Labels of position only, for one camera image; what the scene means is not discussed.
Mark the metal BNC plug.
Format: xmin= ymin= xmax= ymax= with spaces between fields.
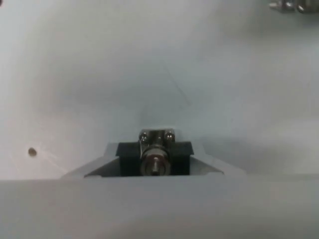
xmin=141 ymin=143 xmax=172 ymax=176

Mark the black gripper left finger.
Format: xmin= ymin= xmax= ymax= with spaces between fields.
xmin=61 ymin=141 xmax=143 ymax=178

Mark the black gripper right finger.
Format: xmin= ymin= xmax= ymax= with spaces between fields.
xmin=170 ymin=141 xmax=250 ymax=176

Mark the white task board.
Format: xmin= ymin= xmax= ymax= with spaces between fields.
xmin=0 ymin=0 xmax=319 ymax=180

